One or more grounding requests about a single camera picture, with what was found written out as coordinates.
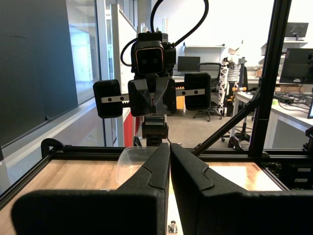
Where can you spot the black stool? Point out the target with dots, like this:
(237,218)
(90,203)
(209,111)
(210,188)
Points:
(244,135)

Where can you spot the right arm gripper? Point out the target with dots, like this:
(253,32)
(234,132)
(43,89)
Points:
(107,98)

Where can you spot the clear plastic tub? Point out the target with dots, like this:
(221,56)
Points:
(129,161)

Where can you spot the small metal bracket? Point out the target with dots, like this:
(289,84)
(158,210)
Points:
(172,226)

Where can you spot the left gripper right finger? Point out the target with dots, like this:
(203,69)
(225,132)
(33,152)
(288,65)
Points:
(244,213)

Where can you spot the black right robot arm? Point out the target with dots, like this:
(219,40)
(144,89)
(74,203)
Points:
(156,129)

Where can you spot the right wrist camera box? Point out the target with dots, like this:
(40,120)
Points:
(149,57)

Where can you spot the small black desk monitor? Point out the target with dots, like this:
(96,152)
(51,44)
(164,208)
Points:
(188,64)

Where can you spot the black monitor on shelf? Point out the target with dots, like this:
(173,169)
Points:
(297,29)

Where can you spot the white office desk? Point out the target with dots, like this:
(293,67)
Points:
(179,78)

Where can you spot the black electronics box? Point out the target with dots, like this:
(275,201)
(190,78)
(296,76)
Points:
(300,171)

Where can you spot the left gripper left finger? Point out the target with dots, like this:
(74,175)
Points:
(97,210)

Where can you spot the white task board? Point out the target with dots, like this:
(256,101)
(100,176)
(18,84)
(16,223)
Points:
(174,208)

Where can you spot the black aluminium frame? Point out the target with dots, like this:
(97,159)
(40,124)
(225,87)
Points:
(269,73)

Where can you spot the white partition with red base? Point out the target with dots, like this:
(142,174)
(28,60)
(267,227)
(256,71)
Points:
(122,29)

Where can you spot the yellow drawer cabinet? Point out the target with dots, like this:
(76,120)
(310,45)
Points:
(180,102)

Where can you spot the black mesh office chair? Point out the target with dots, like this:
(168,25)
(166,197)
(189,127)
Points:
(215,79)

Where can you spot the large black monitor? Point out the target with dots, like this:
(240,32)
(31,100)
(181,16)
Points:
(296,66)

